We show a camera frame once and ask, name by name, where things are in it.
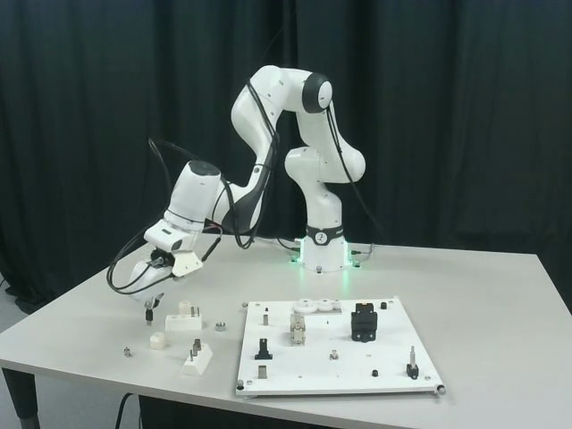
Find thin black rod red tag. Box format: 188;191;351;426
202;225;223;264

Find metal Ethernet plug block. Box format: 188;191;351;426
288;312;310;348

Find white task board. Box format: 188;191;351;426
235;297;447;397

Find black curtains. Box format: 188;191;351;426
0;0;572;309

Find black cable under table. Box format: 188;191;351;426
116;391;140;429

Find black wrist cable bundle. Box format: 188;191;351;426
104;137;281;297

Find white wide peg holder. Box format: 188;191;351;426
164;312;204;332

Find white sloped peg holder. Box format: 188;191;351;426
179;348;215;376

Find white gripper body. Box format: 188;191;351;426
127;258;174;306

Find flat white mounting plate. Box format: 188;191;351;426
171;248;203;277

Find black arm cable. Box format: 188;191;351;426
324;100;391;246

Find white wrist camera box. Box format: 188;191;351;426
143;222;183;254

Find black table leg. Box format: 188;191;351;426
1;367;38;429

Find black D-SUB plug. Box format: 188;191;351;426
349;302;379;343

